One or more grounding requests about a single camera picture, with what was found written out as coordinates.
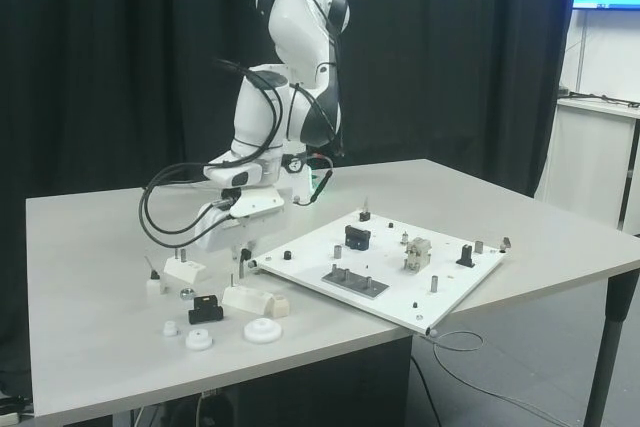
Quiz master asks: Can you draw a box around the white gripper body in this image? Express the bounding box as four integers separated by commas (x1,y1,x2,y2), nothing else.
193,200,287,254

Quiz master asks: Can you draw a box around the white peg holder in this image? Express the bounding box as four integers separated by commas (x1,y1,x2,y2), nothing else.
221,285,272,316
163,255,208,284

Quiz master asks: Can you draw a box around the flat white mounting plate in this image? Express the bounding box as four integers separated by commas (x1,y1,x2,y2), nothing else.
227,185,287,219

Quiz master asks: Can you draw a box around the beige plug block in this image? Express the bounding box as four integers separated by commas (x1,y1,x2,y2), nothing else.
263,295,292,319

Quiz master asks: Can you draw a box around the black D-SUB plug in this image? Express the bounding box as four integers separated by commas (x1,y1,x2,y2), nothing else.
188,295,227,325

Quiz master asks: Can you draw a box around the white large gear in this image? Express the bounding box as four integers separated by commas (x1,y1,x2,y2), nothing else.
242,318,283,346

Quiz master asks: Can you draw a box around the white medium gear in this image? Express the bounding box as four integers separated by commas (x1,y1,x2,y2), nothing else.
184,328,214,350

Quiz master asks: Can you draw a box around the white task board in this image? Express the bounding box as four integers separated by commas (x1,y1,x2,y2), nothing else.
248,207,511,337

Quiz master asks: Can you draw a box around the black curtain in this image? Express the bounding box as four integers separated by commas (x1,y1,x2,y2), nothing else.
0,0,584,221

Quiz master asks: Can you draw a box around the white cabinet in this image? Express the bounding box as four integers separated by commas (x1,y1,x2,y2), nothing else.
538,95,640,237

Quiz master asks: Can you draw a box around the black table leg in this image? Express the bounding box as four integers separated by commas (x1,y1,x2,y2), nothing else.
583,271,632,427

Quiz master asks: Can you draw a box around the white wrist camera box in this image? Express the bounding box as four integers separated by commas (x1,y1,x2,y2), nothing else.
203,162,265,189

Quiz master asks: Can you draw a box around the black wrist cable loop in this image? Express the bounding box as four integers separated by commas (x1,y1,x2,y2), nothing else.
139,160,237,249

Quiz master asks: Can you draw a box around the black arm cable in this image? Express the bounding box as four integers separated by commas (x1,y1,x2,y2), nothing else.
213,0,347,158

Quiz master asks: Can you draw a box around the thin grey cable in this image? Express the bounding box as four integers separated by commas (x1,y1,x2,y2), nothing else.
423,328,589,427

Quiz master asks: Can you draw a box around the black cable with plugs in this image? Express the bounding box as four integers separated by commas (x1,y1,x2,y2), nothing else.
556,88,640,109

